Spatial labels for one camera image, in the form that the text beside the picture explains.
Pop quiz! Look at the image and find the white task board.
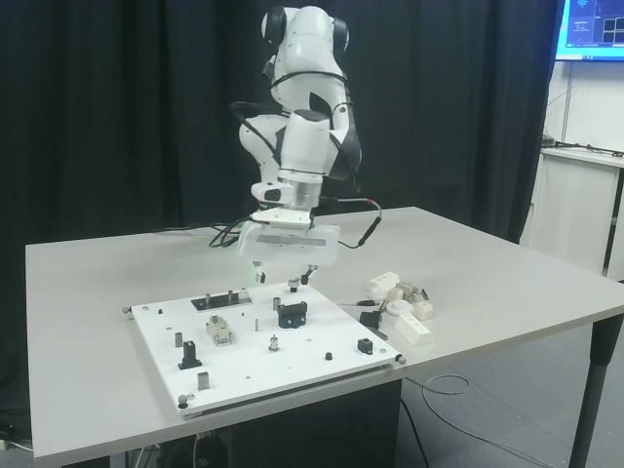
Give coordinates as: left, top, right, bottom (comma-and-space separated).
127, 281, 406, 419

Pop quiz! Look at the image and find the long white peg holder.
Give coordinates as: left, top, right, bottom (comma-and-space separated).
391, 314, 435, 346

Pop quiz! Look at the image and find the blue screen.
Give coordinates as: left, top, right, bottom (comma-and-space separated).
554, 0, 624, 63

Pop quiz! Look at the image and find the black table leg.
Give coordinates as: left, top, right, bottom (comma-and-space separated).
568, 319, 614, 468

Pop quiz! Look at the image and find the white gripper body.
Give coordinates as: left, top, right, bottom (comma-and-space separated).
237, 221, 341, 267

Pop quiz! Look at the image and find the black base cable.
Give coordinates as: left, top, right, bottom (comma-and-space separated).
209, 218, 253, 253

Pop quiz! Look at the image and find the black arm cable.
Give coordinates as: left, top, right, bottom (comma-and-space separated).
229, 58, 365, 196

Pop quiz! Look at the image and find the black D-SUB plug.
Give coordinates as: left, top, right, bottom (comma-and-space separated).
277, 301, 310, 330

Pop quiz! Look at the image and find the white cabinet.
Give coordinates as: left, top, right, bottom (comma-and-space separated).
524, 144, 624, 284

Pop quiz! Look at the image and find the black USB plug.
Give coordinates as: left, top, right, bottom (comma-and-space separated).
177, 342, 201, 371

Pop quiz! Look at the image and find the black curtain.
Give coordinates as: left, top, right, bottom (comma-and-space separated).
0, 0, 566, 425

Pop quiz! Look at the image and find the grey floor cable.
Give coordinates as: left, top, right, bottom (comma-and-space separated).
408, 373, 581, 448

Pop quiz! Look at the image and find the white large gear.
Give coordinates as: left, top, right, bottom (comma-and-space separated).
383, 299, 415, 324

